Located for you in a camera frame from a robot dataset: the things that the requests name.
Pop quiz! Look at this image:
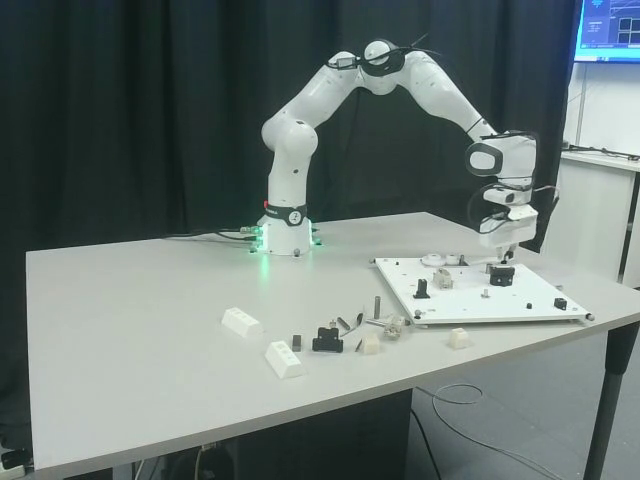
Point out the white task board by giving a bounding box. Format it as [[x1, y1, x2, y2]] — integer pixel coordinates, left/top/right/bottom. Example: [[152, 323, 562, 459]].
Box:
[[370, 254, 597, 330]]

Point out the blue screen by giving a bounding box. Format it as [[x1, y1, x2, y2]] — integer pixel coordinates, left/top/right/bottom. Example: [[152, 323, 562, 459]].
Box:
[[573, 0, 640, 64]]

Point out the black curtain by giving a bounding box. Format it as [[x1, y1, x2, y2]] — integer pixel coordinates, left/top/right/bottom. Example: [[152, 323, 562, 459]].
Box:
[[0, 0, 576, 451]]

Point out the black under-table cabinet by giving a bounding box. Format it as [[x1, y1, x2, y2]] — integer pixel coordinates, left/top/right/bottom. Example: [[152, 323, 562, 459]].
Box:
[[132, 388, 414, 480]]

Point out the black base cable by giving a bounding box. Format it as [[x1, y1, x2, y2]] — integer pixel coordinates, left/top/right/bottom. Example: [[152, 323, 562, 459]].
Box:
[[164, 225, 264, 244]]

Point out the long white peg holder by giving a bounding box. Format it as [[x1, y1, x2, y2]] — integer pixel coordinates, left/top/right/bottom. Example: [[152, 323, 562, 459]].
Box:
[[221, 307, 265, 341], [263, 340, 306, 380]]

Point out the black D-SUB plug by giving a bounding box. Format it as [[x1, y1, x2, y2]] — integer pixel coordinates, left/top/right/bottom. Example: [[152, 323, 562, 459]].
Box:
[[312, 325, 346, 353]]

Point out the beige waterproof plug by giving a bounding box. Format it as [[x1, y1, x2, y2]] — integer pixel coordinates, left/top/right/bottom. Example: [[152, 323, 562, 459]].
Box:
[[382, 315, 408, 342]]

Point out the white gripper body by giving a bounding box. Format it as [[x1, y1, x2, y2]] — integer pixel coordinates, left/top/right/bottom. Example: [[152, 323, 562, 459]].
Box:
[[477, 213, 540, 251]]

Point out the white cabinet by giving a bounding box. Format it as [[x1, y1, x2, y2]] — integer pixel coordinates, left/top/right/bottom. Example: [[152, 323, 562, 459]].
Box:
[[542, 149, 640, 290]]

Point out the black table leg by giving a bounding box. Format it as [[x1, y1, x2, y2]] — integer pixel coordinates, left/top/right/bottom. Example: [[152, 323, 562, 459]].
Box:
[[585, 319, 634, 480]]

